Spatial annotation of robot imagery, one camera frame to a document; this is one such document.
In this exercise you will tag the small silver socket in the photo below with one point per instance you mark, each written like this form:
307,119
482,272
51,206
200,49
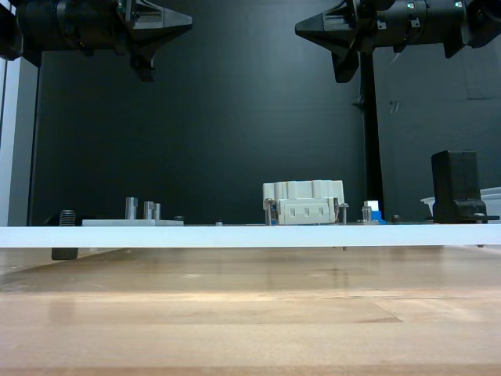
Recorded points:
366,214

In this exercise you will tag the beige multi-pin connector housing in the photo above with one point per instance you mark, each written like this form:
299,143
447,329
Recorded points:
305,190

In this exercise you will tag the grey metal plate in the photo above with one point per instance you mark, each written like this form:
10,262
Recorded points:
117,223

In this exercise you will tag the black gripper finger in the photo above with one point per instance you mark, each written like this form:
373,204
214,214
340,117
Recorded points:
336,39
152,37
156,19
332,21

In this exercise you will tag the blue connector clamp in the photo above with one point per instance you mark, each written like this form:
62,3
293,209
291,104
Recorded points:
275,221

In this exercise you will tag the clear plastic tub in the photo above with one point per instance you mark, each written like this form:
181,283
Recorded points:
491,199

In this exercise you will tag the black wall post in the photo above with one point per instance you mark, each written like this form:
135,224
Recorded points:
370,137

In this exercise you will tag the black standoff screw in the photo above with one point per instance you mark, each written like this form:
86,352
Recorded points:
67,218

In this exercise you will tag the silver metal peg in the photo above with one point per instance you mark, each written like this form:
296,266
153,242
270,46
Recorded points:
132,207
148,211
158,211

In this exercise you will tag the white plastic taskboard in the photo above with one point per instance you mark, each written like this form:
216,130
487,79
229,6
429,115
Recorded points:
250,237

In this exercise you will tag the small blue and white connector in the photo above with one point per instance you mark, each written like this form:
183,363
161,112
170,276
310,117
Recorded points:
375,216

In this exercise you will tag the black USB socket mount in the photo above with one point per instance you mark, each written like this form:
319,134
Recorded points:
456,180

